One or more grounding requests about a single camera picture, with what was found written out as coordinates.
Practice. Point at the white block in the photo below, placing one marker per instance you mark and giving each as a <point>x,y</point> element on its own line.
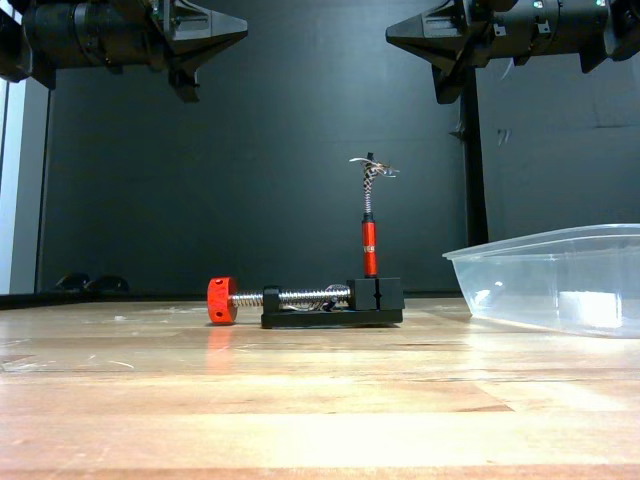
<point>590,307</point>

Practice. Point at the black frame corner bracket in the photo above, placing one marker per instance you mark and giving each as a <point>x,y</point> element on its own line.
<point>72,282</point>
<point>107,284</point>

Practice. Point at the black aluminium table frame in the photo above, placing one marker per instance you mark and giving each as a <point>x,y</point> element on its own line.
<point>100,298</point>

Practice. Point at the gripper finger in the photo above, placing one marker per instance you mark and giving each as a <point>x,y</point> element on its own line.
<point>220,30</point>
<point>415,31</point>
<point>200,59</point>
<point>435,59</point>

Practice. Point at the clear plastic tub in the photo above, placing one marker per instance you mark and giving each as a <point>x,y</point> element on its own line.
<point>510,280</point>

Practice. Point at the black upright post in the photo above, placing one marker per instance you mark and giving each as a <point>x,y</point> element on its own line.
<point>476,175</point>

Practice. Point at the black vise with red knob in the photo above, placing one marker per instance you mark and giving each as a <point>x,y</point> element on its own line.
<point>377,300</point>

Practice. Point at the red rca socket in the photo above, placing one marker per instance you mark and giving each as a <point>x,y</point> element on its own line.
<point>371,265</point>

